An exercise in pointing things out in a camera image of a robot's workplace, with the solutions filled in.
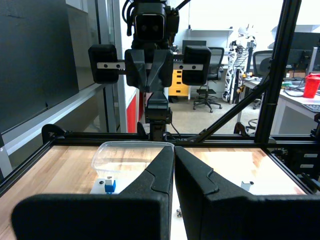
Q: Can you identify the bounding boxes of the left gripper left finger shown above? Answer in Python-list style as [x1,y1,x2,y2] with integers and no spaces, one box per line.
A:
[10,145,175,240]

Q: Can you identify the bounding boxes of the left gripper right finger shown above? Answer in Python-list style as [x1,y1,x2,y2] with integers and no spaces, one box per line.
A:
[174,145,320,240]

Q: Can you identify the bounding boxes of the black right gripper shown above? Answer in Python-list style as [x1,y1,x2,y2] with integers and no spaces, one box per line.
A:
[88,41,212,93]

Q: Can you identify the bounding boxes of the small silver bracket bar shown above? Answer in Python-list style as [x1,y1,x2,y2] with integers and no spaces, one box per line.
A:
[240,180,253,193]

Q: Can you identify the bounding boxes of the yellow drawer cabinet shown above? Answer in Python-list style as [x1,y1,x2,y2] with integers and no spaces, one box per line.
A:
[172,69,191,97]

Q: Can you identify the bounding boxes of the blue white small connector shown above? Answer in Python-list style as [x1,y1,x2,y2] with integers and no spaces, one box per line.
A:
[104,174,117,195]

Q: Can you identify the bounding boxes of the red cabinet panel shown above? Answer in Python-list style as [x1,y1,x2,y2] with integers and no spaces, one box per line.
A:
[126,91,140,134]

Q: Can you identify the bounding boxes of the small black computer monitor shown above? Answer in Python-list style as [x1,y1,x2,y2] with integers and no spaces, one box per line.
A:
[181,39,207,48]

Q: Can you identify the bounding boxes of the clear plastic tub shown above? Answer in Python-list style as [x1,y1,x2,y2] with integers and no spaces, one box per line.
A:
[91,140,176,180]

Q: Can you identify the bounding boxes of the black mesh office chair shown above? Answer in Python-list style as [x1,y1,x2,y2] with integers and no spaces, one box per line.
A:
[251,49,274,111]
[192,46,225,114]

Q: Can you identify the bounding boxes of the white task board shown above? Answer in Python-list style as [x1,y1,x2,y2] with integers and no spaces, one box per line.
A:
[89,174,276,240]

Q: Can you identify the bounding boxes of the white humanoid robot figure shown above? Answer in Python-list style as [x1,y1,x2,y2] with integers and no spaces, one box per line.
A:
[223,24,258,103]

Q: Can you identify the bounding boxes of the white work desk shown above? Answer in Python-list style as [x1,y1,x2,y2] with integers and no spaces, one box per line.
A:
[243,76,320,137]

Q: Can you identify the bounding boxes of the red waste bin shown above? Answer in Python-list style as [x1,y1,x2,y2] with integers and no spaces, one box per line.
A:
[303,73,320,99]

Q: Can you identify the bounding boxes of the large black computer monitor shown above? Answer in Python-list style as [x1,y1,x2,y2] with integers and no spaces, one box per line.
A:
[284,31,320,76]

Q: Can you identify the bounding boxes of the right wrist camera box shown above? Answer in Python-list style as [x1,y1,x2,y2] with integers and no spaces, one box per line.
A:
[133,0,167,43]

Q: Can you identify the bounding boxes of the white wall shelf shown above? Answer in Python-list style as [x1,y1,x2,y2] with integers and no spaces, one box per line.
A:
[187,27,235,34]

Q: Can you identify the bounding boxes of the black aluminium frame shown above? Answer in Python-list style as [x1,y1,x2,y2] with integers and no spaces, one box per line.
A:
[0,0,320,201]

